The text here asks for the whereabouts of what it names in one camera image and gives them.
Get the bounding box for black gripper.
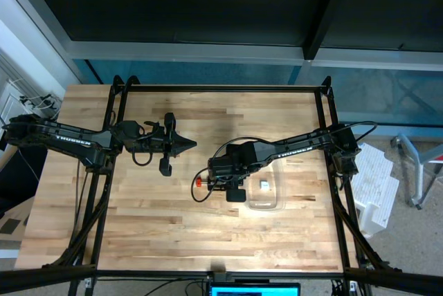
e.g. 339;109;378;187
144;111;198;177
226;179;248;203

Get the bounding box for clear plastic tub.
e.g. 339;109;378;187
244;159;287;213

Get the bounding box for black clamp with red knob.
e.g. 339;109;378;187
195;176;228;194

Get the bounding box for laptop with blue screen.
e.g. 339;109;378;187
207;281;301;296

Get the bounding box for white power strip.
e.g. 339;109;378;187
17;93;60;115

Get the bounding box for flat tan cardboard box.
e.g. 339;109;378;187
0;195;36;242

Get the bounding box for grey metal chair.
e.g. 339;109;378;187
390;132;443;211

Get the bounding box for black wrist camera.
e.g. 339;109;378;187
207;156;233;178

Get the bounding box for small black camera mount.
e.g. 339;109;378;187
206;263;237;282

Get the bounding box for black aluminium frame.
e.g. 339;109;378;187
0;74;443;296

